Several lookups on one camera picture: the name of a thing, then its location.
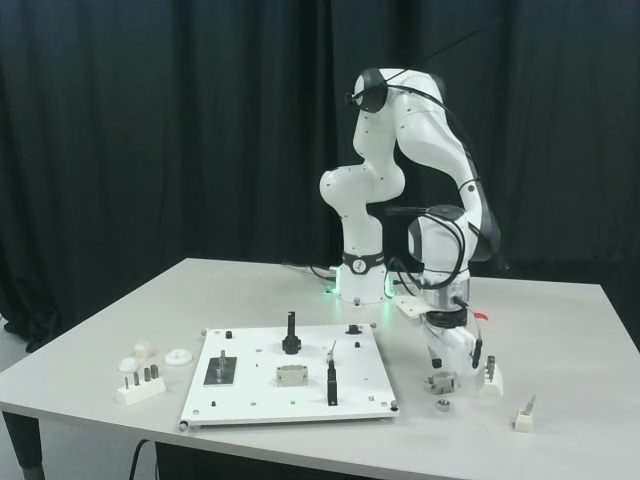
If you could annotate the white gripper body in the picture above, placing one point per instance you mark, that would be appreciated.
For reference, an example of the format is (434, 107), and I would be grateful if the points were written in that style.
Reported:
(452, 342)

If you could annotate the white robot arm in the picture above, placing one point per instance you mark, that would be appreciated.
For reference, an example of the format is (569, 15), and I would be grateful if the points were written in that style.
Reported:
(365, 145)

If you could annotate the grey waterproof plug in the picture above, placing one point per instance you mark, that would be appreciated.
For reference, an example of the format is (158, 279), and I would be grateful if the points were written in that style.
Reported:
(441, 384)

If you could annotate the black rod with red tag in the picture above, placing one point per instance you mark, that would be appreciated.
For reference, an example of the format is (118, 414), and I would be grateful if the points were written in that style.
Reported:
(478, 345)

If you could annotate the metal hexagonal nut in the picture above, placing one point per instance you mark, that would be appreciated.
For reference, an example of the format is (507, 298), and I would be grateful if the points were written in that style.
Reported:
(442, 405)

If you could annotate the metal BNC plug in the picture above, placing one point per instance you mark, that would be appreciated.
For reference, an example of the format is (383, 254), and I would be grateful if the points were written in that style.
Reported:
(491, 366)

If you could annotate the white plug holder block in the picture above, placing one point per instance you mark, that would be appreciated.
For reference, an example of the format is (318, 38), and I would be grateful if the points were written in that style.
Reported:
(492, 386)

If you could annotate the small white plug holder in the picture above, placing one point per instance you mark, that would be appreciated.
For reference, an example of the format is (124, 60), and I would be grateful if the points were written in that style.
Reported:
(523, 420)

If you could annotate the white task board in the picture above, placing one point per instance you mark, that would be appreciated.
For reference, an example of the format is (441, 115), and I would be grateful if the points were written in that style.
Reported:
(280, 400)

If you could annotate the white large gear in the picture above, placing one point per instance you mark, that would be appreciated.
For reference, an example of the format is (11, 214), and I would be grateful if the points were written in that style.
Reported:
(178, 357)

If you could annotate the white small gear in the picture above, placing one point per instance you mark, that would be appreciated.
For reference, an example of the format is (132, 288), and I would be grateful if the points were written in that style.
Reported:
(142, 348)

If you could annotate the white peg holder block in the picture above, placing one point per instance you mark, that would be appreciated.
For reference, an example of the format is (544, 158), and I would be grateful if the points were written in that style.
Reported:
(142, 392)

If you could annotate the white medium gear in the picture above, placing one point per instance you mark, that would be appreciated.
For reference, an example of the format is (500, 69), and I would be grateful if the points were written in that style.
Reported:
(127, 366)

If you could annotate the black curtains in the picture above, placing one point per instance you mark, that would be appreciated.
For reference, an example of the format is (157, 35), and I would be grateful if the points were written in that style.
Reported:
(150, 150)

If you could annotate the black table leg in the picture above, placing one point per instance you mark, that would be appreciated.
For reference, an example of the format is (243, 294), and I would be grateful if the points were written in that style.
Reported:
(22, 445)

